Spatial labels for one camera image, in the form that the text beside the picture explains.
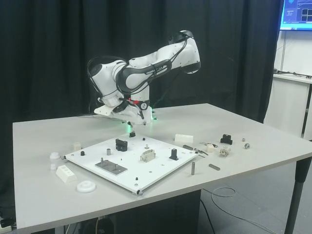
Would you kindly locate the dark metal square peg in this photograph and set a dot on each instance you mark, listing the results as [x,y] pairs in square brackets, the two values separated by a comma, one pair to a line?
[187,146]

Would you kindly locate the blue screen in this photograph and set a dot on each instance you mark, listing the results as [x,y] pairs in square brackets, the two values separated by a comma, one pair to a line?
[296,14]

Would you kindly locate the beige waterproof plug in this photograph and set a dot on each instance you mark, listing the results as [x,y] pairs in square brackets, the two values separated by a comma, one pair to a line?
[224,151]

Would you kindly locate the dark table leg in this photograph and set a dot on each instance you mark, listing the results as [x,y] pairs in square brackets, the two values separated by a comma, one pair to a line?
[296,195]

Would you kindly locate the large metal square peg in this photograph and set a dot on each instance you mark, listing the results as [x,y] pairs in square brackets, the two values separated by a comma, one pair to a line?
[214,166]

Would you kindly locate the thin metal round peg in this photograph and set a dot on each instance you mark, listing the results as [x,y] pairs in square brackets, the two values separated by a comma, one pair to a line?
[203,153]

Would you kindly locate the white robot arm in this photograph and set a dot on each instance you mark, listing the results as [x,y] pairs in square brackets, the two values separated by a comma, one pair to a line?
[156,58]

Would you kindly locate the white task board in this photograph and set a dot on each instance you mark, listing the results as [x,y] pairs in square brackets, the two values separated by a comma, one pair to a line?
[158,170]

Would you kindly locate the small white block holder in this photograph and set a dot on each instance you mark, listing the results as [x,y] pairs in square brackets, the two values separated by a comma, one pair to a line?
[77,146]

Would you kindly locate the black D-SUB plug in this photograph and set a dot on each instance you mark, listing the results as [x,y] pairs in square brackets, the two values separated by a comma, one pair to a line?
[226,139]

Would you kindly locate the white large gear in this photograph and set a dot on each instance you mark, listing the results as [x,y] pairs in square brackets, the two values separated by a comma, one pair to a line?
[85,187]

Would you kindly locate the metal bolt nut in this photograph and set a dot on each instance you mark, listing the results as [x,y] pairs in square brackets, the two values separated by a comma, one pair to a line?
[247,146]

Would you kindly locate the thick metal round peg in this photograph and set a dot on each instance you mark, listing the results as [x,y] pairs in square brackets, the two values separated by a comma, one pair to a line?
[192,168]

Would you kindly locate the small white plug holder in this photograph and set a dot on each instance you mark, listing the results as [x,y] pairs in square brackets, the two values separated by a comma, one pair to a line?
[209,148]

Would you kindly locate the black curtains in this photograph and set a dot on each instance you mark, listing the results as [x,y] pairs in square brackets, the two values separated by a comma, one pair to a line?
[48,48]

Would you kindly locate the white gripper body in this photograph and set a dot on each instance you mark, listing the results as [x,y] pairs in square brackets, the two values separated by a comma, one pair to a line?
[132,117]

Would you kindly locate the white cabinet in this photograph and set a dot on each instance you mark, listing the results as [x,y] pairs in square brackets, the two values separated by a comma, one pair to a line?
[287,102]

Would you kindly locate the long white holder with holes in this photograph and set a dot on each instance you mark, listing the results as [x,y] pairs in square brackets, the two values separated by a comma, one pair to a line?
[184,138]
[64,174]

